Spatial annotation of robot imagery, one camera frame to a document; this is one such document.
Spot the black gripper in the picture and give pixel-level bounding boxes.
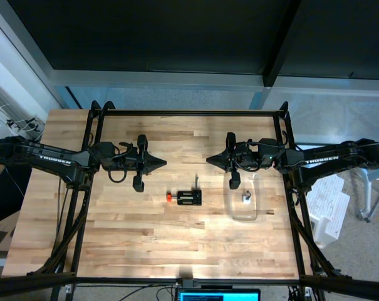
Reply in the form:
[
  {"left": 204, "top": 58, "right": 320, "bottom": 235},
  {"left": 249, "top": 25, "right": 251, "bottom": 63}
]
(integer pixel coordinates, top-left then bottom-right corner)
[
  {"left": 109, "top": 134, "right": 168, "bottom": 193},
  {"left": 206, "top": 132, "right": 261, "bottom": 191}
]

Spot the black vise orange knob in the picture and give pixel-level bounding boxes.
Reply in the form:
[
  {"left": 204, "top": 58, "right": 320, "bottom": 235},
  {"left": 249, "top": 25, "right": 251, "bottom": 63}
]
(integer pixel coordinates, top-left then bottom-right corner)
[{"left": 165, "top": 189, "right": 203, "bottom": 207}]

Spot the clear plastic tub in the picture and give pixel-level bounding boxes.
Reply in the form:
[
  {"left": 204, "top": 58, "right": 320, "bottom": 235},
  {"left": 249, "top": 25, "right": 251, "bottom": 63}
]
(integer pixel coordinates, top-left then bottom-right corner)
[{"left": 223, "top": 171, "right": 265, "bottom": 224}]

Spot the white styrofoam block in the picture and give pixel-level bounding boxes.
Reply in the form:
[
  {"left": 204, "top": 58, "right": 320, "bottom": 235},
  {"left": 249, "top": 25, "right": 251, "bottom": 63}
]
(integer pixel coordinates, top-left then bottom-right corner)
[{"left": 304, "top": 174, "right": 353, "bottom": 250}]

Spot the laptop screen blue edge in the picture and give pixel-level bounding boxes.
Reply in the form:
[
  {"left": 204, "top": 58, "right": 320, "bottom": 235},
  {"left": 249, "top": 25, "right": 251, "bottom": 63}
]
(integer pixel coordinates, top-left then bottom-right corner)
[{"left": 175, "top": 288, "right": 261, "bottom": 301}]

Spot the grey metal stand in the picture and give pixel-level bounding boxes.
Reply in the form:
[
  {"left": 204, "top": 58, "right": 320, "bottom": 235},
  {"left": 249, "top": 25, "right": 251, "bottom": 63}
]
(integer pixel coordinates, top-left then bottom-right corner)
[{"left": 342, "top": 153, "right": 379, "bottom": 223}]

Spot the dark storage case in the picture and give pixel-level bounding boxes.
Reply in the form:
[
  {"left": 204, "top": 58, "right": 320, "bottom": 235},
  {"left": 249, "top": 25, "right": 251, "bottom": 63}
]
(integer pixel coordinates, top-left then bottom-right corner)
[{"left": 0, "top": 164, "right": 33, "bottom": 231}]

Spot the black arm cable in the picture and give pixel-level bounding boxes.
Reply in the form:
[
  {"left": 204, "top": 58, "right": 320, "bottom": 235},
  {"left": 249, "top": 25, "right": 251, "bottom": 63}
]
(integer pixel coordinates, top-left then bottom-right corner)
[
  {"left": 107, "top": 141, "right": 133, "bottom": 184},
  {"left": 236, "top": 140, "right": 286, "bottom": 172}
]

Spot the black metal table frame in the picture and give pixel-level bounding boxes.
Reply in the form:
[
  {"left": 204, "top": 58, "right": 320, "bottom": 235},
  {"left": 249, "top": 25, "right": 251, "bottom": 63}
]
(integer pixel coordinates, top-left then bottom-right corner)
[{"left": 0, "top": 100, "right": 379, "bottom": 301}]

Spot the black camera mount box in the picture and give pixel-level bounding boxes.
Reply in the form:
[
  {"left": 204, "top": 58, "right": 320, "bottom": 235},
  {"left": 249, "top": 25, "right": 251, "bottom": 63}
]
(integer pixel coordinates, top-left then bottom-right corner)
[{"left": 176, "top": 275, "right": 200, "bottom": 288}]

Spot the white black cable bundle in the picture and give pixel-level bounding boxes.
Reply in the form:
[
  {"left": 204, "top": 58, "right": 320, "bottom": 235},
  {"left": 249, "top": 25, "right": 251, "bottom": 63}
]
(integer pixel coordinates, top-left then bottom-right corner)
[{"left": 6, "top": 117, "right": 41, "bottom": 132}]

